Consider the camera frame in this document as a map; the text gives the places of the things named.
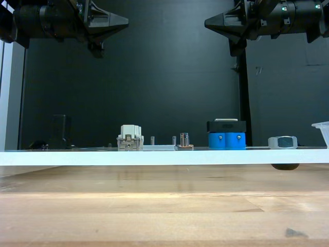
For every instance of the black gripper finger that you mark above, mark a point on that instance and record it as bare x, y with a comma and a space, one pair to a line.
102, 32
234, 32
231, 19
102, 18

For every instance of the silver M12 hex nut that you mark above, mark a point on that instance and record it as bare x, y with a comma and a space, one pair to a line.
273, 142

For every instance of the beige connector housing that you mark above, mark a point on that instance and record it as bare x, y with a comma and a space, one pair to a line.
129, 133

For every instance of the black connector socket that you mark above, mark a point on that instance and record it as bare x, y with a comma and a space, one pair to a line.
60, 128

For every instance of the blue and black connector housing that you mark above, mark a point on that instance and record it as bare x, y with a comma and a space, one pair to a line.
218, 141

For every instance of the small metal round connector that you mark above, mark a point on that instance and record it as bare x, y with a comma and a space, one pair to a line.
184, 140

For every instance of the clear plastic tub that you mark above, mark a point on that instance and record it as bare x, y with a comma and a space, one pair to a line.
324, 128

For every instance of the white terminal bar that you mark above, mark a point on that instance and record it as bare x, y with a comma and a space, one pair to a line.
159, 147

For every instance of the white board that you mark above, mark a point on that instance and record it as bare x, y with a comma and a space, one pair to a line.
164, 158

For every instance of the black vertical post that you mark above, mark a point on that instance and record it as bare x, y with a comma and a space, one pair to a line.
244, 103

